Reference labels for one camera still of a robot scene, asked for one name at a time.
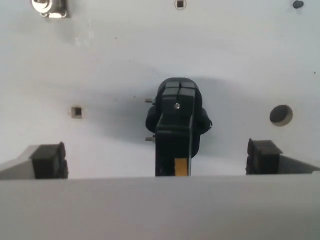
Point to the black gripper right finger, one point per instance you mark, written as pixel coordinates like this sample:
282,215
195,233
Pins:
262,160

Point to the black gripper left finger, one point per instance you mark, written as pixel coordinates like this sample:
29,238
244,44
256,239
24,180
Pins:
47,162

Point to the black D-SUB plug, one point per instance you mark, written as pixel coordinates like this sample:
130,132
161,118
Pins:
172,125

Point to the white task board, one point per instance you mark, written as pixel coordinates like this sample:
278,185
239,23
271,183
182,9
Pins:
125,50

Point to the small black screw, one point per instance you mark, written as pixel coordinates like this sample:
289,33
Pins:
298,4

